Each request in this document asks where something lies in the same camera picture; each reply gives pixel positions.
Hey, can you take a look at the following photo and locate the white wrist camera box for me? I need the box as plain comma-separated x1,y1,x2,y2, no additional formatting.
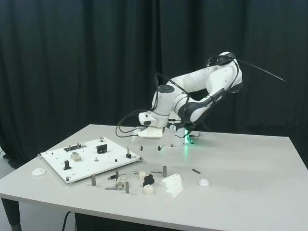
138,112,157,126

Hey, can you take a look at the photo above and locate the dark table leg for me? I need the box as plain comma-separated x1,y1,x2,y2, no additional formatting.
1,197,20,231

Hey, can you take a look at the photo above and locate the white task board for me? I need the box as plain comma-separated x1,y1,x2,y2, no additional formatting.
39,137,143,185

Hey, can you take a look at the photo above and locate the black floor cable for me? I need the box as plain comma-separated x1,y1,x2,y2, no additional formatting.
62,211,76,231

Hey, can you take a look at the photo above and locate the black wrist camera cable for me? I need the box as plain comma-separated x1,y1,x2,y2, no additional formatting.
115,109,156,138

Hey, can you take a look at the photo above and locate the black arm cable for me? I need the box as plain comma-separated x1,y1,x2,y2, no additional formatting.
168,54,287,128

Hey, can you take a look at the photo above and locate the black curtain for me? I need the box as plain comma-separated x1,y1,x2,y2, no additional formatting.
0,0,308,167

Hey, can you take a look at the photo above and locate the flat white mounting plate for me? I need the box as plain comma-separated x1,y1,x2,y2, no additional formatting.
137,127,165,140

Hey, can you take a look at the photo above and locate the long white holder block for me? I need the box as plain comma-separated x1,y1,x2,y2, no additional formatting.
163,182,185,199
160,173,182,188

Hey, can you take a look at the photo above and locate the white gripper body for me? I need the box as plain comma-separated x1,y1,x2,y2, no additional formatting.
131,136,174,148

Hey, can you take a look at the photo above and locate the silver wrist ring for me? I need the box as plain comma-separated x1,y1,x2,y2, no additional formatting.
155,117,169,128

